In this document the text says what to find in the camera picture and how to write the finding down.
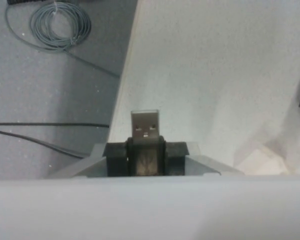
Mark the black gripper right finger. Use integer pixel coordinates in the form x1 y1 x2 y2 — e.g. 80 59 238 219
164 140 245 177

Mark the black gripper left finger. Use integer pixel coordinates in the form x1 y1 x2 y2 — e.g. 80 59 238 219
47 141 129 178

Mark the black USB plug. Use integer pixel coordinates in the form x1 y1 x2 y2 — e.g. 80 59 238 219
125 108 167 177

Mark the cream holder block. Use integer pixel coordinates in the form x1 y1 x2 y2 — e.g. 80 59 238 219
233 147 292 176

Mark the black floor cable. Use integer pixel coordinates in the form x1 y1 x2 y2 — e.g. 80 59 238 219
0 128 85 159
0 121 110 128

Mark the grey coiled cable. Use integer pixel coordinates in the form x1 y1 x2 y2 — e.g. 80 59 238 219
4 0 121 78

